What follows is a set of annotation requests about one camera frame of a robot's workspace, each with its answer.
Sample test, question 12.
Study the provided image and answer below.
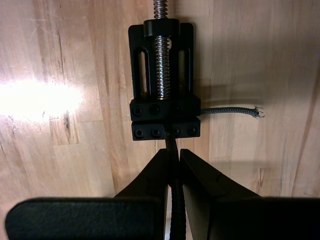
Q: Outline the USB-C connector with braided cable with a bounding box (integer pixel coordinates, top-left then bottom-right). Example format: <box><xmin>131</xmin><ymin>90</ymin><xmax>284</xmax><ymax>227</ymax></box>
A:
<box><xmin>164</xmin><ymin>131</ymin><xmax>188</xmax><ymax>240</ymax></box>

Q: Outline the black bench vise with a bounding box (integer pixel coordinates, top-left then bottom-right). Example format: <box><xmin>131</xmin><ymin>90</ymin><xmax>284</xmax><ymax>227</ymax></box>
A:
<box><xmin>127</xmin><ymin>19</ymin><xmax>202</xmax><ymax>142</ymax></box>

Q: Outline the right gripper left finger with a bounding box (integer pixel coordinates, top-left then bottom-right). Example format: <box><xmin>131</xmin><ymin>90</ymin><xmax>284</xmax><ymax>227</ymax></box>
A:
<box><xmin>113</xmin><ymin>148</ymin><xmax>170</xmax><ymax>240</ymax></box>

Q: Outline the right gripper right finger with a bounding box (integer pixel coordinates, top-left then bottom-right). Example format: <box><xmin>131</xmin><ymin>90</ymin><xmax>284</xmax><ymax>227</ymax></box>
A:
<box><xmin>179</xmin><ymin>148</ymin><xmax>263</xmax><ymax>240</ymax></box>

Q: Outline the silver threaded vise screw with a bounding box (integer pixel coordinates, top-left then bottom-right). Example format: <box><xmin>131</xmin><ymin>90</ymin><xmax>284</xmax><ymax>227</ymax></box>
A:
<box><xmin>152</xmin><ymin>0</ymin><xmax>174</xmax><ymax>100</ymax></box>

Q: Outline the black USB-C socket with cable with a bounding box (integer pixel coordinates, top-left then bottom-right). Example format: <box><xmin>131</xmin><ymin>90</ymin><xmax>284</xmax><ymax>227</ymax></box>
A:
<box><xmin>199</xmin><ymin>105</ymin><xmax>265</xmax><ymax>120</ymax></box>

